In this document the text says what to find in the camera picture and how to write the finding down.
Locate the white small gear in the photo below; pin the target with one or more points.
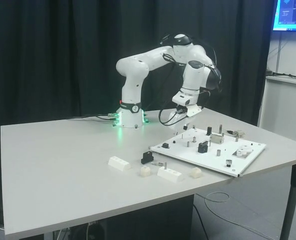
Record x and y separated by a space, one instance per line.
241 152

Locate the white sensor box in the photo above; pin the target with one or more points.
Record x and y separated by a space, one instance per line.
181 98

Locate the white large gear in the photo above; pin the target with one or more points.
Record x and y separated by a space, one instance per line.
248 148

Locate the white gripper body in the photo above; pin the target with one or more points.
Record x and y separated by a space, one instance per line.
177 121

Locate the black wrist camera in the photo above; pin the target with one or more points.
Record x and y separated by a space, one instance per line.
181 109

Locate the white cabinet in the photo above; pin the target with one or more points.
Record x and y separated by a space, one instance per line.
283 107

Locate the metal square peg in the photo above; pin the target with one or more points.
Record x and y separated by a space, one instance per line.
220 128

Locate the small white plug holder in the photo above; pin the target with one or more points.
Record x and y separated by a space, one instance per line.
195 172
145 171

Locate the blue screen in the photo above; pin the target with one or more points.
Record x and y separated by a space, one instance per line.
291 13

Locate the black D-SUB plug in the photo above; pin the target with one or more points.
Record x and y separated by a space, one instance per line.
147 158

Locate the long white peg holder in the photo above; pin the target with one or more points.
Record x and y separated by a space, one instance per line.
169 175
119 164

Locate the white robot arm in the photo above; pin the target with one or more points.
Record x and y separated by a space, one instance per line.
131 82

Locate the large black connector block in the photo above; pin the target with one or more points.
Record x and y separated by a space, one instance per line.
202 147

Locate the small black connector block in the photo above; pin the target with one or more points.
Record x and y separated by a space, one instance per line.
209 130

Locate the white task board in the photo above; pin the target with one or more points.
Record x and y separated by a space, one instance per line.
213 160

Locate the clear Ethernet plug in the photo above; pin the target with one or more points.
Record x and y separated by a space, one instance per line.
157 164

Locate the medium metal round peg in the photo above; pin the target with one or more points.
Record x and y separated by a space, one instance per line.
188 144

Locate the black curtain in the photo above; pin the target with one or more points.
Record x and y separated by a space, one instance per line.
62 50

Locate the black table leg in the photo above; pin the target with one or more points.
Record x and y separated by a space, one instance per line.
291 200

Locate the thick metal round peg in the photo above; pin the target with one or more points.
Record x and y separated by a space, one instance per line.
218 152

